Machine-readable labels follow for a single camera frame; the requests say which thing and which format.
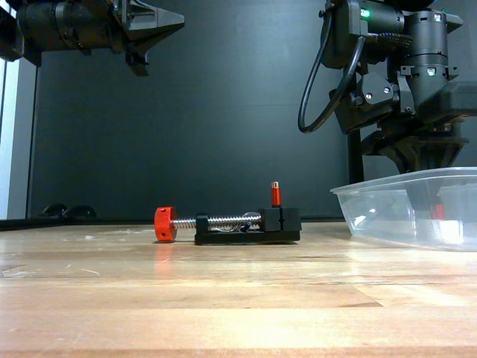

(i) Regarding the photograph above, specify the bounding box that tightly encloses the white foam block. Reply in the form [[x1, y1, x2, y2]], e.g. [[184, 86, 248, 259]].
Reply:
[[416, 218, 464, 245]]

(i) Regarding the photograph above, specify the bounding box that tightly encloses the black rounded clamp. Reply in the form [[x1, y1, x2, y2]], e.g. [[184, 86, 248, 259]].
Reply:
[[65, 204, 98, 219], [40, 203, 70, 219]]

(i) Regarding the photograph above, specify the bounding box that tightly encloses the red round knob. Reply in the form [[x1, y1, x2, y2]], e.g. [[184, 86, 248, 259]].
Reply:
[[154, 205, 179, 243]]

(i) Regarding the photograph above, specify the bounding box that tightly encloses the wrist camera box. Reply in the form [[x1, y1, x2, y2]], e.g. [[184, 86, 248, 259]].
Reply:
[[329, 72, 405, 135]]

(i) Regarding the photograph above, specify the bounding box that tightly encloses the silver threaded screw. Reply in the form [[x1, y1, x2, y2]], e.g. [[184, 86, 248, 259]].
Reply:
[[171, 212, 262, 230]]

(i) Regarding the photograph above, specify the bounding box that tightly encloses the black aluminium frame rail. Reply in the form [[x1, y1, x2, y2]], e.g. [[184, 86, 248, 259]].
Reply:
[[0, 214, 350, 232]]

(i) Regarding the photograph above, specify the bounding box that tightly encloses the black vise clamp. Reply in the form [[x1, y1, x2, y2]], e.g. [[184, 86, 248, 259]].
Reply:
[[194, 205, 302, 246]]

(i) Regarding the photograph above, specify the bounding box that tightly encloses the clear plastic tub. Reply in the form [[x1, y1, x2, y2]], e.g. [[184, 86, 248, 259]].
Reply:
[[329, 166, 477, 254]]

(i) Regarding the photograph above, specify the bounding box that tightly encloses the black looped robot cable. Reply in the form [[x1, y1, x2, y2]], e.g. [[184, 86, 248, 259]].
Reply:
[[297, 7, 366, 134]]

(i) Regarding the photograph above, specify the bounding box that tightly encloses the black frame post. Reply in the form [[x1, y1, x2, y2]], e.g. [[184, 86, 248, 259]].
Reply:
[[347, 130, 365, 184]]

